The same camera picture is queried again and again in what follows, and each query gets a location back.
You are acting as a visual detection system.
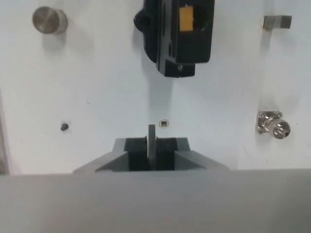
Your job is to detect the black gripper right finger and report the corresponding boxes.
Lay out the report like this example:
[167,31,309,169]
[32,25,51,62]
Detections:
[156,137,230,172]

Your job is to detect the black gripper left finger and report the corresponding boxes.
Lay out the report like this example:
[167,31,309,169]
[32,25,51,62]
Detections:
[72,137,149,174]

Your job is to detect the thin metal square peg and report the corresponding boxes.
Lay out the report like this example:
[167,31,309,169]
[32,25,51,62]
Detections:
[147,123,158,170]

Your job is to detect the large metal round peg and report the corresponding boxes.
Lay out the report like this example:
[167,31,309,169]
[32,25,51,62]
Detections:
[32,6,69,35]

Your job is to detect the thick metal square peg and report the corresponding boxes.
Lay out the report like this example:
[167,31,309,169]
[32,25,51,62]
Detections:
[263,15,293,30]

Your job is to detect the white task board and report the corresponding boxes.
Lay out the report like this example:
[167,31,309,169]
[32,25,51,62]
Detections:
[0,0,311,176]

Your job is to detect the black D-SUB plug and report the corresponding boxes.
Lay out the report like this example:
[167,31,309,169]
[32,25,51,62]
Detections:
[133,0,215,79]

